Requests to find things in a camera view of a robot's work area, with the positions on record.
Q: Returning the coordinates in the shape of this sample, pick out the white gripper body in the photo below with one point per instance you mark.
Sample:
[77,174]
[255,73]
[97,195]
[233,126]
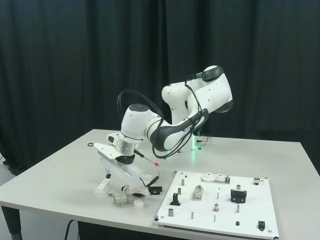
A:
[127,175]

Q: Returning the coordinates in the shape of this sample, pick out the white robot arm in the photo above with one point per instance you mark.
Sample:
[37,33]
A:
[212,100]

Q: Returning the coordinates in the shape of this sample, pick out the metal square peg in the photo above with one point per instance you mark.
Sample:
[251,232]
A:
[171,212]

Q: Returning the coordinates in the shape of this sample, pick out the small black USB plug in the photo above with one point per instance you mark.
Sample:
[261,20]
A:
[137,195]

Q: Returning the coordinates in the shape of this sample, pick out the beige waterproof plug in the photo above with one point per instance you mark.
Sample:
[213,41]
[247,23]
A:
[117,200]

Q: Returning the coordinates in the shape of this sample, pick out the small white cube holder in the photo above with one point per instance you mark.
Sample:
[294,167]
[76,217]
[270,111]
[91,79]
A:
[138,203]

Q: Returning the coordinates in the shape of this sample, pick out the flat white wrist plate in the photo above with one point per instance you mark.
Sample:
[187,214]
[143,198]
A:
[107,151]

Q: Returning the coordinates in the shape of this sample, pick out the black Ethernet plug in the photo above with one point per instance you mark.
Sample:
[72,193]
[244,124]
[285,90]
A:
[155,191]

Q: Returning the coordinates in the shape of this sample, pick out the thin black rod red tag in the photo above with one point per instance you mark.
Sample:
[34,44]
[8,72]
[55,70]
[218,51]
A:
[157,164]

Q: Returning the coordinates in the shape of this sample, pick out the black under-table cabinet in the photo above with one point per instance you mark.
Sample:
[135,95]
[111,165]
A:
[112,231]

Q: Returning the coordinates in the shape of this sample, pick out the white large gear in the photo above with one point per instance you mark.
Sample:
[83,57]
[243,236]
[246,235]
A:
[207,177]

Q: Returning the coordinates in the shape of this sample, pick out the white task board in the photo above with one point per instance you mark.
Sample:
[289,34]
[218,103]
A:
[200,225]

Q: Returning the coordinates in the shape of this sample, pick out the white medium gear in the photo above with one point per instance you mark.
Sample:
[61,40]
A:
[220,177]

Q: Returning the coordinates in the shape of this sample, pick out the metal BNC plug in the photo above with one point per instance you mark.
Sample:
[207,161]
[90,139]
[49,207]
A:
[216,207]

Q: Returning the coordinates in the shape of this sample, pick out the dark table leg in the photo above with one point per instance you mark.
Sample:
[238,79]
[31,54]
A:
[10,222]

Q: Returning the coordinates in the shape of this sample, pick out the black D-SUB plug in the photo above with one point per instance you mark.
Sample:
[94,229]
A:
[237,195]

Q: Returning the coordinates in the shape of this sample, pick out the black curtain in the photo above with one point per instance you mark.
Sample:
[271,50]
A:
[75,50]

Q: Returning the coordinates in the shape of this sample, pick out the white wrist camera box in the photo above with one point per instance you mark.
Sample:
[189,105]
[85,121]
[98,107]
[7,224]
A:
[113,139]

